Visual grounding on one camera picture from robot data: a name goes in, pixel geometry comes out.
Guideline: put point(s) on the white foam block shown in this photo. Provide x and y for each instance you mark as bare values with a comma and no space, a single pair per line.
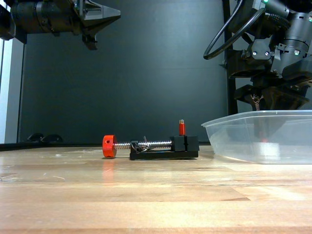
265,151

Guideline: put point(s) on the clear plastic tub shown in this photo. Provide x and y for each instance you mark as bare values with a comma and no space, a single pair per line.
231,146

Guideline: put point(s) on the black frame post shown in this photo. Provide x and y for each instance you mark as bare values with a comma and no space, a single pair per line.
231,109

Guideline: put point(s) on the red round clamp knob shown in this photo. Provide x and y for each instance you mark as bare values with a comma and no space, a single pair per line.
108,148

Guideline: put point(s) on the red RCA socket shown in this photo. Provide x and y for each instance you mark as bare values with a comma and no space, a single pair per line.
182,129

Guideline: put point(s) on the black clamp fixture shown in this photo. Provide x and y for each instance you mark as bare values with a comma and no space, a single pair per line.
190,143

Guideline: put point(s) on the black frame rail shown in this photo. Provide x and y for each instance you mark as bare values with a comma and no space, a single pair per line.
36,145

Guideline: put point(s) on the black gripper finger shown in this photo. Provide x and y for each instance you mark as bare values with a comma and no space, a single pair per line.
93,28
282,100
97,13
245,95

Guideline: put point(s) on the silver spring clamp screw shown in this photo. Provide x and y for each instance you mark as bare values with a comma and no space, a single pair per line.
122,145

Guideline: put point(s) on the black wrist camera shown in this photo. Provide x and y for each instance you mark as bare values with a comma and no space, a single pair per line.
258,65

